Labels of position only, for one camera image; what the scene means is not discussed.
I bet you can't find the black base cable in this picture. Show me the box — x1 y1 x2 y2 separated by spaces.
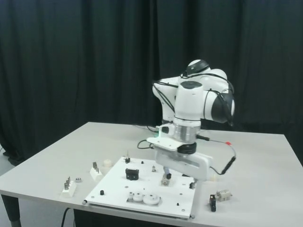
132 123 157 132

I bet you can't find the white task board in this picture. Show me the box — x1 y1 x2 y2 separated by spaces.
82 156 199 219

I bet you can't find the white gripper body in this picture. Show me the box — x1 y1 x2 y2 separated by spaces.
153 146 213 183

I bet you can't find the white and metal connector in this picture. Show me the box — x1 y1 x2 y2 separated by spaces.
216 189 233 202

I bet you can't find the white round peg holder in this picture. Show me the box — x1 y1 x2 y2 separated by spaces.
60 183 78 199

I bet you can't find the thick black cable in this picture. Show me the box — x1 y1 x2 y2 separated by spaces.
62 207 77 227

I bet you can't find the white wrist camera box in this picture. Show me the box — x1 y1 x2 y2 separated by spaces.
158 125 171 137

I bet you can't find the flat white mount plate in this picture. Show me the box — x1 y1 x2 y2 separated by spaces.
146 136 183 152

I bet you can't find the white square peg holder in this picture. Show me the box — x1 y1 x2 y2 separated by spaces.
89 166 103 182

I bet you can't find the thin black rod on wire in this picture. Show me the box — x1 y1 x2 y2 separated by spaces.
196 134 237 176

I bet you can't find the black D-SUB plug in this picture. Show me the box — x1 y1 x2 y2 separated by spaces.
209 193 217 211

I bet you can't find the white large gear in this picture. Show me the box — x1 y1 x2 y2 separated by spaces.
143 194 160 205

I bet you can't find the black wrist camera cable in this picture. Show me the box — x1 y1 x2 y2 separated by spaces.
137 139 155 150

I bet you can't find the grey table leg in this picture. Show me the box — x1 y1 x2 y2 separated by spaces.
0 194 19 227

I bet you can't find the black curtain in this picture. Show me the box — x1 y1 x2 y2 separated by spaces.
0 0 303 171

